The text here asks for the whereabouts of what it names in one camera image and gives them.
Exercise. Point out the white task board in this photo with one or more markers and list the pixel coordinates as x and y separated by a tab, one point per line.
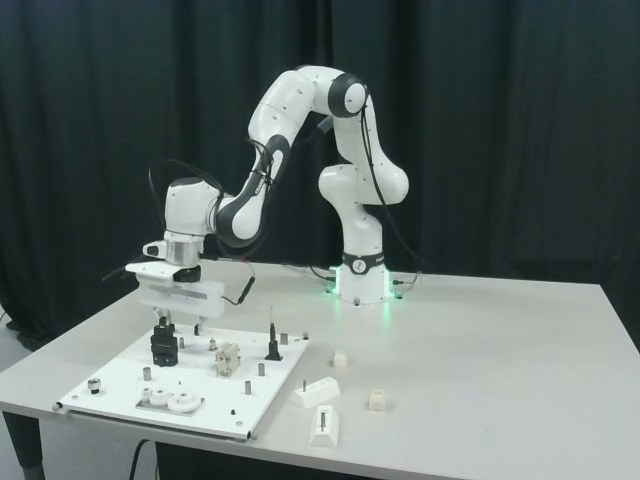
200	385

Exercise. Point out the white medium gear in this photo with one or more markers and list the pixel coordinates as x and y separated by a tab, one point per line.
159	397

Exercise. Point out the small white cube holder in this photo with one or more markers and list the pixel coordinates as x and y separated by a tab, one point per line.
339	361

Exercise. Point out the dark metal peg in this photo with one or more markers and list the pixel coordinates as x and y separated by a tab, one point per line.
323	421

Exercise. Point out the black table leg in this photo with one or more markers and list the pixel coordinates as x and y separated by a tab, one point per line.
22	445

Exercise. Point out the white large gear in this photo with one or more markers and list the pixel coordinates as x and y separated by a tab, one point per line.
183	404

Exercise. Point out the white wedge peg holder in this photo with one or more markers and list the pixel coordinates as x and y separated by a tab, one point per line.
325	432

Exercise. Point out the black curtain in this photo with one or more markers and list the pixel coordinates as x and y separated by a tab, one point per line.
100	125

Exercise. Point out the white small gear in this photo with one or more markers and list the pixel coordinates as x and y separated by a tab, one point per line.
146	394

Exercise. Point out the black D-SUB plug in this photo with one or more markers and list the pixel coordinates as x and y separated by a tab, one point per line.
164	347

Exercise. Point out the white square holder with hole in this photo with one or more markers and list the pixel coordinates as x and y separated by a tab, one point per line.
378	401

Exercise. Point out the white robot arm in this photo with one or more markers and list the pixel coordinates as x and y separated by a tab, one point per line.
360	210

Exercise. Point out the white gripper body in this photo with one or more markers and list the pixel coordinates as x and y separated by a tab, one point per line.
180	300

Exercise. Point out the beige connector block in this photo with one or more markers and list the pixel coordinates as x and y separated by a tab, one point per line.
227	361

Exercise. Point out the long white peg holder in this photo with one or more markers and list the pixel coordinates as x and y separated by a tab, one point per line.
320	392

